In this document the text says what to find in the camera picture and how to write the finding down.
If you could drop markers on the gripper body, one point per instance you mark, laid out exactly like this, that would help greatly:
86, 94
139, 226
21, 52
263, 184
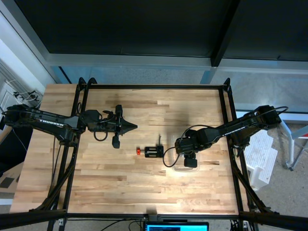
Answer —
108, 125
185, 145

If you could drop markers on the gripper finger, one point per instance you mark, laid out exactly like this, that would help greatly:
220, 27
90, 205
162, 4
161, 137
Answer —
126, 123
125, 129

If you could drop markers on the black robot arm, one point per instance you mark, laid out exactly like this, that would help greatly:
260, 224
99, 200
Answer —
51, 122
240, 127

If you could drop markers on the clear plastic tub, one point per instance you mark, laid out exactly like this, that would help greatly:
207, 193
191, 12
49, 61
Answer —
180, 169

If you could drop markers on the black clamp with red knob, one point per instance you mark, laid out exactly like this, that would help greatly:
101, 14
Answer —
154, 152

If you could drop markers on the white foam block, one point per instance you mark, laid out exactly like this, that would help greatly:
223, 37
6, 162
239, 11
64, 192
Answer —
262, 163

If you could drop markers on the laptop screen with blue edge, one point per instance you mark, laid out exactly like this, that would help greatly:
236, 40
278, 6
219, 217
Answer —
175, 227

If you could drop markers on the large black case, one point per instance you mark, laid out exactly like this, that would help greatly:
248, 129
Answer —
12, 149

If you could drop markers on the grey metal stand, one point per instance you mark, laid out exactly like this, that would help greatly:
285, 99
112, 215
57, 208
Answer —
291, 144

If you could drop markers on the cardboard box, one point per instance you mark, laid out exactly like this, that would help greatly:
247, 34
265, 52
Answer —
9, 178

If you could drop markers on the red and white panel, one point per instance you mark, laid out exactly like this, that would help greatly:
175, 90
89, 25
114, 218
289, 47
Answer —
305, 136

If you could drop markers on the black metal frame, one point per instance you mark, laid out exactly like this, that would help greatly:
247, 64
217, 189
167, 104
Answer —
156, 86

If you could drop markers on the small black table camera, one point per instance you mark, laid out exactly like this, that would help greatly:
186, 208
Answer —
152, 217

